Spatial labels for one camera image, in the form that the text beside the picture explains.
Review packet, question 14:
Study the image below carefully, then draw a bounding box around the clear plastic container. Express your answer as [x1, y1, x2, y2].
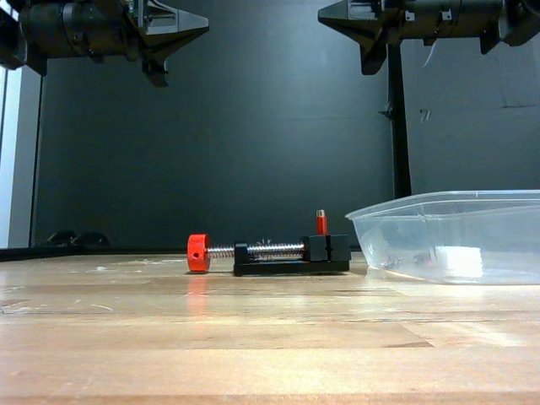
[344, 189, 540, 286]

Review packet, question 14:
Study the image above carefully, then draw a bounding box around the black rounded foot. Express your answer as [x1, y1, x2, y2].
[72, 230, 111, 247]
[46, 229, 78, 247]

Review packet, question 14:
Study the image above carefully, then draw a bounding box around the black clamp with red knob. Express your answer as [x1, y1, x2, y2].
[186, 233, 352, 278]

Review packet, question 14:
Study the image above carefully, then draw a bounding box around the thick black frame post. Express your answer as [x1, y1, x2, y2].
[386, 44, 413, 200]

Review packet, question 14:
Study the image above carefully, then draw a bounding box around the thin black frame post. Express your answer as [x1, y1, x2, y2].
[28, 58, 46, 250]

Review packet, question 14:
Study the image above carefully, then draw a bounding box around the black frame rail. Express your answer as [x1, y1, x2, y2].
[0, 246, 191, 262]

